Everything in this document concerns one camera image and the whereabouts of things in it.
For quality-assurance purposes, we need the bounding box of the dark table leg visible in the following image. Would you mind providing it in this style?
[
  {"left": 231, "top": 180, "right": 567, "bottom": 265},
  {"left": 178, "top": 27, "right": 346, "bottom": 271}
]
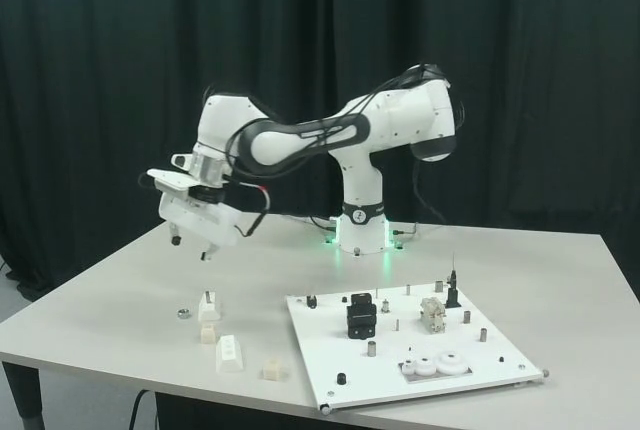
[{"left": 2, "top": 362, "right": 42, "bottom": 430}]

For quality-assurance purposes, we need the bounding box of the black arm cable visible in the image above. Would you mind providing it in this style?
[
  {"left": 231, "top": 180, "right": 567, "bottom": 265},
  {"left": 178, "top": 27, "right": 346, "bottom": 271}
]
[
  {"left": 222, "top": 139, "right": 274, "bottom": 214},
  {"left": 219, "top": 63, "right": 451, "bottom": 186}
]

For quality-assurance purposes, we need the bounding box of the black connector block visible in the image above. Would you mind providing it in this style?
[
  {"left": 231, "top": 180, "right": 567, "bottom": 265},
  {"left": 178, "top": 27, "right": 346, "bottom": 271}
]
[{"left": 344, "top": 293, "right": 379, "bottom": 341}]

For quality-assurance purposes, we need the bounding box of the thin black rod red tag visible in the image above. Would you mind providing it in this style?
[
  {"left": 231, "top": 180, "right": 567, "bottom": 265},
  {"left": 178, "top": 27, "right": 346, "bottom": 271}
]
[{"left": 234, "top": 182, "right": 274, "bottom": 239}]

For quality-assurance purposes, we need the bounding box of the black base cable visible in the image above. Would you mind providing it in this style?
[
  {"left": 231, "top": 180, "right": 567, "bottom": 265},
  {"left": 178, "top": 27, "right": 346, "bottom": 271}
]
[{"left": 393, "top": 222, "right": 442, "bottom": 241}]

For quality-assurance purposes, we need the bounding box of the white three-hole peg holder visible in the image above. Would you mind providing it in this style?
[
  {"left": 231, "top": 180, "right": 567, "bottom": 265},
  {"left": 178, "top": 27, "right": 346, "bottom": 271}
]
[{"left": 214, "top": 333, "right": 247, "bottom": 374}]

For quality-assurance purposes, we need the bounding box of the white large gear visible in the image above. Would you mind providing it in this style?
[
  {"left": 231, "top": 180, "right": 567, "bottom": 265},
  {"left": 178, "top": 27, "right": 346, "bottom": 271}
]
[{"left": 435, "top": 351, "right": 470, "bottom": 377}]

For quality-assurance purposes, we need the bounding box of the black curtain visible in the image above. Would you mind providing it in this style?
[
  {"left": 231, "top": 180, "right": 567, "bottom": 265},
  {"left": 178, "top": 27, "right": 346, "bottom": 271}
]
[{"left": 0, "top": 0, "right": 640, "bottom": 284}]

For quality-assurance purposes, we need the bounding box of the flat white mount plate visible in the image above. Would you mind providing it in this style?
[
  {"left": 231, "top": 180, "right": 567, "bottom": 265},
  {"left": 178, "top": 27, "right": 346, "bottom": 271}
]
[{"left": 143, "top": 168, "right": 202, "bottom": 194}]

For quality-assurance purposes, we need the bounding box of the white task board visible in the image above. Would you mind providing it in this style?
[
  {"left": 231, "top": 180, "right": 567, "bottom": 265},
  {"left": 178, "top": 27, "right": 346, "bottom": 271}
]
[{"left": 283, "top": 272, "right": 551, "bottom": 411}]

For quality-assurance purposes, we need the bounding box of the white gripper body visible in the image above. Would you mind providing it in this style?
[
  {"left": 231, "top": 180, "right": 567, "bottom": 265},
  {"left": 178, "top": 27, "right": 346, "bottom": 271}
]
[{"left": 158, "top": 188, "right": 239, "bottom": 247}]

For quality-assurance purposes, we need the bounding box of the black plug with thin pin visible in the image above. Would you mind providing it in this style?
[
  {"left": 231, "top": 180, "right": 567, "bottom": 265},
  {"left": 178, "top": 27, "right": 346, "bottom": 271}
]
[{"left": 443, "top": 251, "right": 462, "bottom": 309}]

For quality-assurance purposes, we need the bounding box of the white two-hole peg holder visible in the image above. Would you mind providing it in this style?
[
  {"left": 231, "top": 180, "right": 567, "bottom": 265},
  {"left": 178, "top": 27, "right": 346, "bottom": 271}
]
[{"left": 197, "top": 291, "right": 224, "bottom": 322}]

